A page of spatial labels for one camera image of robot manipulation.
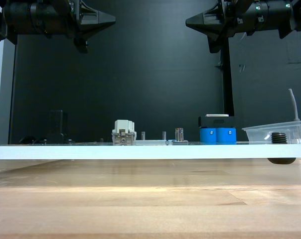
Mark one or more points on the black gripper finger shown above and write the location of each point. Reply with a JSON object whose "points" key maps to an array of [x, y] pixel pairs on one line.
{"points": [[93, 30], [211, 31], [207, 18], [100, 18]]}

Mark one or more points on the black clamp connector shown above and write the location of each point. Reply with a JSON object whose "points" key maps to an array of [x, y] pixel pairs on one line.
{"points": [[56, 124]]}

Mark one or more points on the beige multi-pin connector housing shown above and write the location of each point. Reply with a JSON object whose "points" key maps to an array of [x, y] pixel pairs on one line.
{"points": [[123, 132]]}

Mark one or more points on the small metal socket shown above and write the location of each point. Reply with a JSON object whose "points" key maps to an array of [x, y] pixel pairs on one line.
{"points": [[179, 135]]}

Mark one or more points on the clear plastic tub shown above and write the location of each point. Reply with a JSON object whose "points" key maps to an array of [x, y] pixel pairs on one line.
{"points": [[255, 135]]}

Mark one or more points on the black threaded bolt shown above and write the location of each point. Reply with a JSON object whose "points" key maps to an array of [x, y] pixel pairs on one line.
{"points": [[278, 138]]}

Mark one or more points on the white task board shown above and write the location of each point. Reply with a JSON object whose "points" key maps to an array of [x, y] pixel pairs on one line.
{"points": [[115, 152]]}

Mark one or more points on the aluminium bar with pins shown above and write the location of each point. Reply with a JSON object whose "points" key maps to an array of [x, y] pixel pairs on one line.
{"points": [[150, 143]]}

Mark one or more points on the black rubber foot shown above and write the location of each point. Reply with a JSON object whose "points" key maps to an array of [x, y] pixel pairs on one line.
{"points": [[281, 161]]}

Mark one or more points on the black upright post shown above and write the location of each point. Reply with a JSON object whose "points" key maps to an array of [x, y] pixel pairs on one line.
{"points": [[227, 79]]}

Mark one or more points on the black connector on blue mount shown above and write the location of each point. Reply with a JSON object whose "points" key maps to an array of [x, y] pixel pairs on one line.
{"points": [[215, 135]]}

